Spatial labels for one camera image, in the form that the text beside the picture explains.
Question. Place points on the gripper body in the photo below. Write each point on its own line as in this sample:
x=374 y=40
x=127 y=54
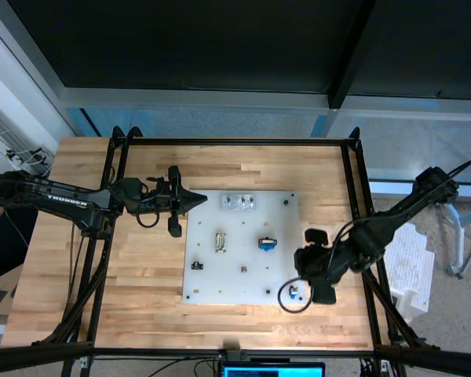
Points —
x=163 y=196
x=326 y=267

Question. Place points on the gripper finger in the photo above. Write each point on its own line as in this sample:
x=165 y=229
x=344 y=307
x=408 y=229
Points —
x=306 y=257
x=188 y=194
x=188 y=205
x=306 y=273

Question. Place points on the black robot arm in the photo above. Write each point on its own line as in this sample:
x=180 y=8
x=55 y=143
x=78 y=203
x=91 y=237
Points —
x=63 y=198
x=377 y=231

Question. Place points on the grey multi-pin connector housing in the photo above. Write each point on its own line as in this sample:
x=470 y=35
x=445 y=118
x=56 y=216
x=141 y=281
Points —
x=221 y=242

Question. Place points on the white taskboard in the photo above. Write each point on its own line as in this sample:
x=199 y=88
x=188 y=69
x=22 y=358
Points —
x=239 y=235

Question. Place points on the black clamp connector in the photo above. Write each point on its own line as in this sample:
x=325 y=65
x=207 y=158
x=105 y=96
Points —
x=197 y=265

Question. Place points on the small metal terminal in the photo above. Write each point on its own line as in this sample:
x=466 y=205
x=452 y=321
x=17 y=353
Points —
x=243 y=269

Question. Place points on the white foam packaging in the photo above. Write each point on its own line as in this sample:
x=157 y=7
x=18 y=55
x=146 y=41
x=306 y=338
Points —
x=408 y=267

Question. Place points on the laptop screen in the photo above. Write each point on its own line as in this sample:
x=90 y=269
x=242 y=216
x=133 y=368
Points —
x=271 y=371

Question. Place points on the grey metal stand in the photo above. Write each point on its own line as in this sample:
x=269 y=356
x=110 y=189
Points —
x=457 y=235

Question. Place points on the black vertical pillar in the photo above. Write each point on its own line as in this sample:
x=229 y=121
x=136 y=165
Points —
x=351 y=51

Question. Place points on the blue RJ45 socket mount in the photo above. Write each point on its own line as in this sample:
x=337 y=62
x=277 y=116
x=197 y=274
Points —
x=290 y=292

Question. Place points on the blue black D-sub connector mount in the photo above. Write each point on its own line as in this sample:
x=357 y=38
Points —
x=267 y=244

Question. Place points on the black aluminium frame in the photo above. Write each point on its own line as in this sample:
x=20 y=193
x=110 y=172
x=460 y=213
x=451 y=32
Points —
x=235 y=142

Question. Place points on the black table camera box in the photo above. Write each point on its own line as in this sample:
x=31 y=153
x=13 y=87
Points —
x=235 y=354

